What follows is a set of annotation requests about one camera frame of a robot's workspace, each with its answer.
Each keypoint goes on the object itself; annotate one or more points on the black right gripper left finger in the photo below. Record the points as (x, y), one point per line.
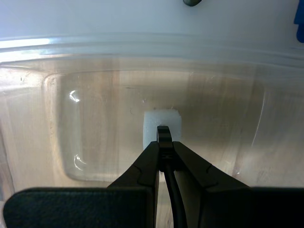
(83, 209)

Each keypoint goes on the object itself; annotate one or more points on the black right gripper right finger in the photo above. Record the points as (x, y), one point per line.
(249, 209)

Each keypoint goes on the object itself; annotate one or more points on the clear plastic tub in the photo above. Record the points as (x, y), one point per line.
(71, 118)

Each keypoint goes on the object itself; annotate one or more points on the white foam block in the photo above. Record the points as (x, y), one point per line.
(152, 118)

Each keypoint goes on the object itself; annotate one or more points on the white task board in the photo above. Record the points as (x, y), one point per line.
(118, 14)

